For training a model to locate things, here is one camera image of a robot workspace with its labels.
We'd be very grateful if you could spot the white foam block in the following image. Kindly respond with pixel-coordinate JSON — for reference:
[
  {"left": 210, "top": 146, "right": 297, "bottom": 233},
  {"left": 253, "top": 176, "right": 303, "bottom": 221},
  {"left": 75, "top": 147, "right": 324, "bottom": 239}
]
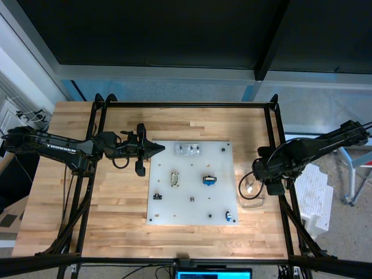
[{"left": 293, "top": 162, "right": 334, "bottom": 241}]

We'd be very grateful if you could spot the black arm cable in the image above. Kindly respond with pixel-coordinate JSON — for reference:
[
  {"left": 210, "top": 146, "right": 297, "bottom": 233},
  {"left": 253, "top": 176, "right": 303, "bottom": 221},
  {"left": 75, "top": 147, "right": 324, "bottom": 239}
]
[
  {"left": 238, "top": 170, "right": 267, "bottom": 202},
  {"left": 111, "top": 151, "right": 131, "bottom": 170}
]

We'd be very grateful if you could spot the white task board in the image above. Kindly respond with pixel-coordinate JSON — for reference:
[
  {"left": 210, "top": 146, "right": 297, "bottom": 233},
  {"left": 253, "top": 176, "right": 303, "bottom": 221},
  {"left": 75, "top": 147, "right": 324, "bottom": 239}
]
[{"left": 145, "top": 140, "right": 240, "bottom": 227}]

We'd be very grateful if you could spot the small black table camera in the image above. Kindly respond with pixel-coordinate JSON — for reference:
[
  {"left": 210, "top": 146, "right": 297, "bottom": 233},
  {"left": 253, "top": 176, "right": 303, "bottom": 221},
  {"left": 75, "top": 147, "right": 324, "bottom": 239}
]
[{"left": 177, "top": 253, "right": 195, "bottom": 269}]

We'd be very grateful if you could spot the laptop screen with blue edge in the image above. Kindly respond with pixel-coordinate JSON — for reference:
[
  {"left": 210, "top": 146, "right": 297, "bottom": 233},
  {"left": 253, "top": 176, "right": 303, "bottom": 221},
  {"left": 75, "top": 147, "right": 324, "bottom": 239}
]
[{"left": 173, "top": 267, "right": 253, "bottom": 279}]

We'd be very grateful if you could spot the clear plastic tub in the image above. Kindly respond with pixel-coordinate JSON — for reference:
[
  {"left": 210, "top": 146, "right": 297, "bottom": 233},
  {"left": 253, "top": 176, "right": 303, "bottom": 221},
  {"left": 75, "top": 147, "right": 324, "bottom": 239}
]
[{"left": 234, "top": 162, "right": 267, "bottom": 212}]

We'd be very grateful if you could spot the brown cardboard box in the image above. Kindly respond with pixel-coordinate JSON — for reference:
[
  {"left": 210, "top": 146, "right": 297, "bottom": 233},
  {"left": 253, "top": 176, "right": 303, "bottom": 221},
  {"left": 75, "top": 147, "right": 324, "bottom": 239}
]
[{"left": 0, "top": 194, "right": 30, "bottom": 233}]

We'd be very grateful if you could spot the grey metal chair frame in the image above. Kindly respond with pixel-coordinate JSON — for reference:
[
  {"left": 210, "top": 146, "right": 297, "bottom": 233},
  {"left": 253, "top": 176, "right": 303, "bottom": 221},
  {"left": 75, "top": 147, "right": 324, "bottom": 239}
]
[{"left": 337, "top": 144, "right": 372, "bottom": 208}]

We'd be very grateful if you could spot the black wall post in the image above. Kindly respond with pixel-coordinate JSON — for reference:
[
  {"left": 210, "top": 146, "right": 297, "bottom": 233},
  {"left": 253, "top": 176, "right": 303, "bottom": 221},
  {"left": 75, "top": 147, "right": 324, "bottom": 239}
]
[{"left": 254, "top": 0, "right": 291, "bottom": 81}]

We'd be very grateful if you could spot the black aluminium table frame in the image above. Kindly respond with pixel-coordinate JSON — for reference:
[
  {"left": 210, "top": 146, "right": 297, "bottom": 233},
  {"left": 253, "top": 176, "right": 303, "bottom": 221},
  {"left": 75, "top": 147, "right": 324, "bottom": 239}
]
[{"left": 0, "top": 92, "right": 372, "bottom": 279}]

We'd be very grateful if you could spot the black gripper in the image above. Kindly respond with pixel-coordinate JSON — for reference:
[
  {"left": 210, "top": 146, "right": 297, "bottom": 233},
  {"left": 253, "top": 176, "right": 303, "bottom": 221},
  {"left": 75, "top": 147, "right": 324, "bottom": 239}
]
[
  {"left": 251, "top": 146, "right": 287, "bottom": 196},
  {"left": 120, "top": 122, "right": 166, "bottom": 177}
]

